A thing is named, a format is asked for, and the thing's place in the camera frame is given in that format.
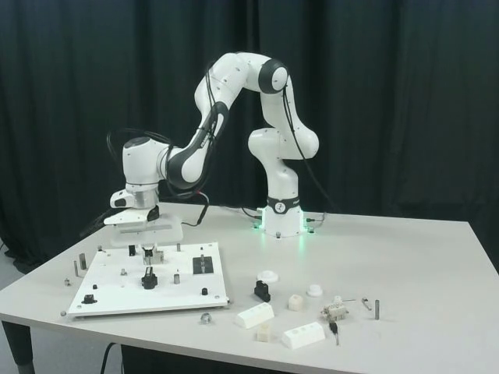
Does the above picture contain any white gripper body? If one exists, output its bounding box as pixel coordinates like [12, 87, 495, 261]
[110, 214, 185, 248]

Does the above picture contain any black plug with rod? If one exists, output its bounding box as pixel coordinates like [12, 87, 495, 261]
[140, 266, 159, 291]

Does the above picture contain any white task board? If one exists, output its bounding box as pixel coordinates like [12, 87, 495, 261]
[66, 241, 231, 319]

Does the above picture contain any black D-SUB plug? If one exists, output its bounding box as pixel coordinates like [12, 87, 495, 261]
[253, 278, 272, 303]

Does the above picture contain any white large gear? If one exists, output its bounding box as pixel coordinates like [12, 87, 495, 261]
[257, 269, 281, 285]

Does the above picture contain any white long holder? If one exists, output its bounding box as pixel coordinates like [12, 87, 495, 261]
[281, 322, 327, 349]
[233, 303, 275, 328]

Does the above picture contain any black table leg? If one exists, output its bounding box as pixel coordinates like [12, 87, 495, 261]
[0, 320, 34, 374]

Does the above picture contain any black curtain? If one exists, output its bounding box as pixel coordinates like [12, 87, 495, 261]
[0, 0, 499, 250]

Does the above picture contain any black cable with red tag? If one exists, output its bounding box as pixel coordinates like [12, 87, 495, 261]
[171, 189, 211, 228]

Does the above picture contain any black cable under table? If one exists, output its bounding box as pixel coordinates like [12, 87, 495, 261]
[102, 341, 122, 374]

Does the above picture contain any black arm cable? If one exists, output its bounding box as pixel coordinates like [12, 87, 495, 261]
[105, 65, 231, 196]

